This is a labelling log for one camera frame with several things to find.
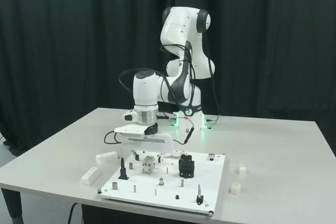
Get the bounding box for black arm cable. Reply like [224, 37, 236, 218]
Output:
[117, 42, 200, 120]

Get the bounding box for flat white mounting plate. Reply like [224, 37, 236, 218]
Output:
[113, 124, 150, 135]

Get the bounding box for black floor cable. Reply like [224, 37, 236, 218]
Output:
[67, 202, 82, 224]

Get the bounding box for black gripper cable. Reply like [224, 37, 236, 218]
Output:
[104, 130, 123, 145]

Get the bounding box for black D-SUB plug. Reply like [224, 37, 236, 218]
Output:
[178, 154, 196, 180]

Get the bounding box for silver wrist ring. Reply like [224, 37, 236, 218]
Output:
[133, 105, 159, 125]

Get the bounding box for tall black plug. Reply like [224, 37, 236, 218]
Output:
[119, 157, 129, 180]

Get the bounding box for white task board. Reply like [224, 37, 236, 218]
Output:
[96, 151, 227, 218]

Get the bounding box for black curtain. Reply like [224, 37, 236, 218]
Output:
[0, 0, 336, 154]

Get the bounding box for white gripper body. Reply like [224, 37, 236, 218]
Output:
[119, 132, 175, 156]

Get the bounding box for black cabinet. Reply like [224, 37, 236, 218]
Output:
[81, 204, 211, 224]

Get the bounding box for black plug with metal tip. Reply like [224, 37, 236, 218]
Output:
[195, 184, 205, 205]

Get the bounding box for long white holder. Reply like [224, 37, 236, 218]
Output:
[80, 166, 102, 185]
[96, 151, 118, 163]

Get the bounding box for black rod with red tag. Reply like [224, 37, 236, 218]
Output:
[157, 113, 195, 146]

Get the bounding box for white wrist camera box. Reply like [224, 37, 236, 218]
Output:
[122, 110, 139, 124]

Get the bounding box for black base cable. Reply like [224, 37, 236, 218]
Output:
[205, 115, 222, 130]

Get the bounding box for black table leg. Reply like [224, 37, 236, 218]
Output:
[0, 188, 22, 224]

